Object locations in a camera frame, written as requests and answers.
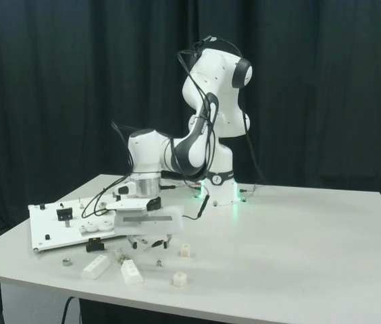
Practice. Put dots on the metal bolt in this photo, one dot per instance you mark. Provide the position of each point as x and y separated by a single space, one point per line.
65 263

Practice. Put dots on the white task board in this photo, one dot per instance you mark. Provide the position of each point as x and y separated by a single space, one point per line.
52 236

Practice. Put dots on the black D-SUB plug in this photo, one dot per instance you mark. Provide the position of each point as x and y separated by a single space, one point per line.
94 245

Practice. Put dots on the small white cube holder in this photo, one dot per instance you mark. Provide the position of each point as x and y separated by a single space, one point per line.
185 251
179 281

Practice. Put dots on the white small gear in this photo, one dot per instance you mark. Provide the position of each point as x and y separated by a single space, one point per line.
83 229

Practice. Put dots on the metal BNC plug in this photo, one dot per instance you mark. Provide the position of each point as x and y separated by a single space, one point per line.
158 263

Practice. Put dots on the white peg holder block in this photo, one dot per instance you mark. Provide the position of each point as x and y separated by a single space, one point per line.
96 268
132 273

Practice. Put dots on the beige connector plug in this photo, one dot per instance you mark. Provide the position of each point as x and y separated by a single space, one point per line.
120 254

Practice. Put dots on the metal round peg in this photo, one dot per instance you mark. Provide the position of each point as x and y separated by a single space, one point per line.
66 222

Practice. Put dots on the black curtain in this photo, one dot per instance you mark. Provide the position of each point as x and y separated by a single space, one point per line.
42 67

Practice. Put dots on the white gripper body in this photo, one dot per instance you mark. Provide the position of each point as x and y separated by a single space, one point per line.
150 224

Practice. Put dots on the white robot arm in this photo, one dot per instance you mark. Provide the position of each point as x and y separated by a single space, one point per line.
210 84

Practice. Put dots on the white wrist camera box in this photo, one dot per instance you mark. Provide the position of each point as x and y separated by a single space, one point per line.
124 189

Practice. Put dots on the flat white mounting plate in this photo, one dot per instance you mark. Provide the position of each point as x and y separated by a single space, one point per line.
126 205

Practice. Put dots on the white large gear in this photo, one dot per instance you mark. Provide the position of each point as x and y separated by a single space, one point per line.
106 225

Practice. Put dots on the white medium gear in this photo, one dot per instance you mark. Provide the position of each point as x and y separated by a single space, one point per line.
92 227

